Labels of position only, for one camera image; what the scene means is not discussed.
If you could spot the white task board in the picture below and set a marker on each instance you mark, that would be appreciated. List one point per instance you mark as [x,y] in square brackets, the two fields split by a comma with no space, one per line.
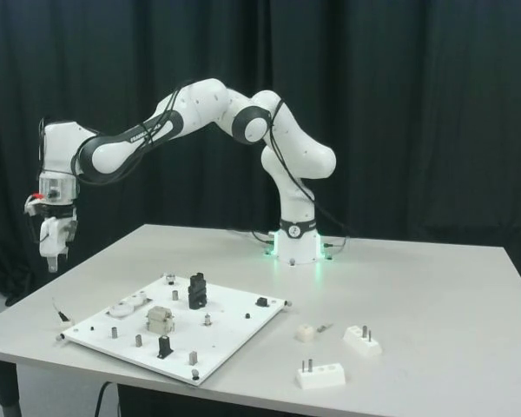
[226,330]

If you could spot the black curtain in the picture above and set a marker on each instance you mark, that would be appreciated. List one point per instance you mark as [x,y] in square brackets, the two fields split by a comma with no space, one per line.
[373,87]

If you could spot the black D-SUB plug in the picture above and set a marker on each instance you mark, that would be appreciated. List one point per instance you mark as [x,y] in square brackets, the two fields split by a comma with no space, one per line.
[196,291]

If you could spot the metal square peg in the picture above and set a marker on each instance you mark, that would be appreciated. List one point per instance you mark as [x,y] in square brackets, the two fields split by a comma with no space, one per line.
[139,341]
[193,357]

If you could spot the metal round peg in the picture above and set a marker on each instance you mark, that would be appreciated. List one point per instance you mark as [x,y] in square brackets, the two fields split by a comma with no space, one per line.
[174,294]
[113,332]

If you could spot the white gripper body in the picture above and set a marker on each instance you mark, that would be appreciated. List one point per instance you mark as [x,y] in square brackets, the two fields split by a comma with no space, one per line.
[54,236]

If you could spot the white large gear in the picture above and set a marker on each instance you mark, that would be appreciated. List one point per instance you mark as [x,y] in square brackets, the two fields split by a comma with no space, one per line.
[121,311]

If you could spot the black table leg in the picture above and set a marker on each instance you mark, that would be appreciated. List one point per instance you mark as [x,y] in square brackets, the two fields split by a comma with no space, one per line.
[2,386]

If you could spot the round metal waterproof plug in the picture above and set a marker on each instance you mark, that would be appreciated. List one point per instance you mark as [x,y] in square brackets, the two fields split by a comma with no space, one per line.
[170,278]

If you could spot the white peg holder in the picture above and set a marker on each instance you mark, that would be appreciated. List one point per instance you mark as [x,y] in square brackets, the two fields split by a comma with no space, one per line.
[360,345]
[325,378]

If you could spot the small white cube holder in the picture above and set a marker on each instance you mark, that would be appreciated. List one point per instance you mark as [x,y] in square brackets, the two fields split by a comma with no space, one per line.
[305,333]

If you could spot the metal BNC plug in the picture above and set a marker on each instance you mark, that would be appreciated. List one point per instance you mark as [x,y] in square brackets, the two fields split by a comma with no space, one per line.
[207,320]

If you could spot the small metal bolt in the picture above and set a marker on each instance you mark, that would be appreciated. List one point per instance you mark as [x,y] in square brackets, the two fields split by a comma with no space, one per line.
[323,328]

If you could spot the small white plug holder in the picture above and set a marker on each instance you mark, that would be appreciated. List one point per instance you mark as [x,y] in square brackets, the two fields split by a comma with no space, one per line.
[66,323]

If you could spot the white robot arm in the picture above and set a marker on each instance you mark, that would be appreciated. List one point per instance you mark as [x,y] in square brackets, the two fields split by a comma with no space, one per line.
[286,143]

